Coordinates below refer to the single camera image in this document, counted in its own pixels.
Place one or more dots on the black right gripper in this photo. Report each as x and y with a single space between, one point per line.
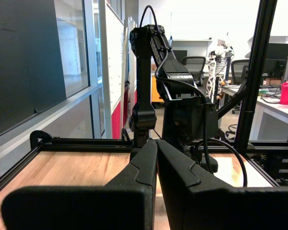
210 166

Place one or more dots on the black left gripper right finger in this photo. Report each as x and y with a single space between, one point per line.
230 210

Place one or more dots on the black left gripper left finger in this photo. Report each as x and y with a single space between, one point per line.
74 210

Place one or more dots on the black box with white labels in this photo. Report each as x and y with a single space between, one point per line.
273 165

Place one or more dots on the white lattice stand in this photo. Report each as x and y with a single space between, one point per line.
212 79

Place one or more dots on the white work desk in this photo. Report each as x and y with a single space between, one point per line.
278 111

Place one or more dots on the yellow drawer cabinet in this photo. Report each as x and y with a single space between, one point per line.
157 93

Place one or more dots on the black mesh office chair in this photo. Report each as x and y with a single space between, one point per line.
194 64
238 72

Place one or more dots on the black computer monitor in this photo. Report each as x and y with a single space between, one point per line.
273 55
181 56

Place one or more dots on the white desk with hutch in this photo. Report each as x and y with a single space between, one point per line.
192 45

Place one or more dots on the white partition with red base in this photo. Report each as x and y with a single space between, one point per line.
110 36

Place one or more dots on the black aluminium table frame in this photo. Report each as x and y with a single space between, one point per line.
254 72

